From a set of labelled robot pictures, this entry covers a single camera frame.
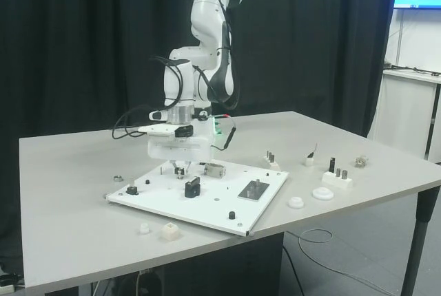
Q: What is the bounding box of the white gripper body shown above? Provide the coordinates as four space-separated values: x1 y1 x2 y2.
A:
147 137 212 163

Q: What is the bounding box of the flat white mounting plate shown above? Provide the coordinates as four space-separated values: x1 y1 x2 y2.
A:
137 124 176 138

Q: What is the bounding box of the white task board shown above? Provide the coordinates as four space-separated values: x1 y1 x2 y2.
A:
105 158 289 237

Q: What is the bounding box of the thin black rod red tag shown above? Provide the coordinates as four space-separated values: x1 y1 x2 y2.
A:
210 113 238 151

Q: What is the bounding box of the white cube holder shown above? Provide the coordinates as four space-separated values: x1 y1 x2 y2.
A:
161 222 182 242

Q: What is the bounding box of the white medium gear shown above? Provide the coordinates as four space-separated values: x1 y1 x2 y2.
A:
287 195 306 209

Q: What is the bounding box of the white large gear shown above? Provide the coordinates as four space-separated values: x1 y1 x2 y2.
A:
311 187 334 201

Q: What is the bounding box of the white round peg holder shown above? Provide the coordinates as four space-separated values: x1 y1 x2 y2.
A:
321 171 355 190

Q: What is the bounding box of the black curtain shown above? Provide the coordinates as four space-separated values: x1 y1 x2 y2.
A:
0 0 403 276

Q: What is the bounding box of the white cabinet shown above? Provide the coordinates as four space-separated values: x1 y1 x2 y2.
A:
367 68 441 166

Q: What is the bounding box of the dark grey table leg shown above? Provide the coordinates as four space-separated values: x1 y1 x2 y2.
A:
400 185 441 296

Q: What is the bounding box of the silver wrist ring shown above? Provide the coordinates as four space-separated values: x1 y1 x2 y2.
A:
167 105 194 127

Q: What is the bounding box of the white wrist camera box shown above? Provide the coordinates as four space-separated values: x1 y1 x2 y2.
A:
148 110 170 123

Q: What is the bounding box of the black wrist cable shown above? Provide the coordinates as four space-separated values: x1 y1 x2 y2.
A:
110 55 187 140

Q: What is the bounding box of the thin grey floor cable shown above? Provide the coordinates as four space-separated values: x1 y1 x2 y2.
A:
298 229 414 296

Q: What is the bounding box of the black floor cable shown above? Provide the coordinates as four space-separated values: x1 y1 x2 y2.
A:
282 246 302 296

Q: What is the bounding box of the black forearm cable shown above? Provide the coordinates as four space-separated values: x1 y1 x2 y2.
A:
181 0 242 113

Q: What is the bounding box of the black cable on cabinet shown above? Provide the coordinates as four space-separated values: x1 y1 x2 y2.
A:
382 63 441 76

